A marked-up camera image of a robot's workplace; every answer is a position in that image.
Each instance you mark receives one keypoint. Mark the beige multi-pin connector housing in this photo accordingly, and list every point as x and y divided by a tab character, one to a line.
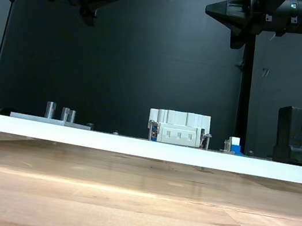
181	124

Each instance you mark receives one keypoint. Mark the black plug socket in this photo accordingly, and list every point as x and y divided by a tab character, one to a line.
294	135

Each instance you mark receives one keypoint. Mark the silver metal peg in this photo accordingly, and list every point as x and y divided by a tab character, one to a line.
72	116
50	110
64	114

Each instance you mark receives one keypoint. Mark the small silver connector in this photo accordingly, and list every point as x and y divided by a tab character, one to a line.
226	145

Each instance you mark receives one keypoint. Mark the small blue white connector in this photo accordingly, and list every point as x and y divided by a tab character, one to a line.
235	147

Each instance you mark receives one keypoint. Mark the grey metal peg plate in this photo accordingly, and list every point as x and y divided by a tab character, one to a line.
50	121

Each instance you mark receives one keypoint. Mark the large blue connector clamp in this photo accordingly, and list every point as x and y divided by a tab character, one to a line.
153	137

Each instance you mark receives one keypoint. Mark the white task board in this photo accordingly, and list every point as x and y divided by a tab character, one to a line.
144	148

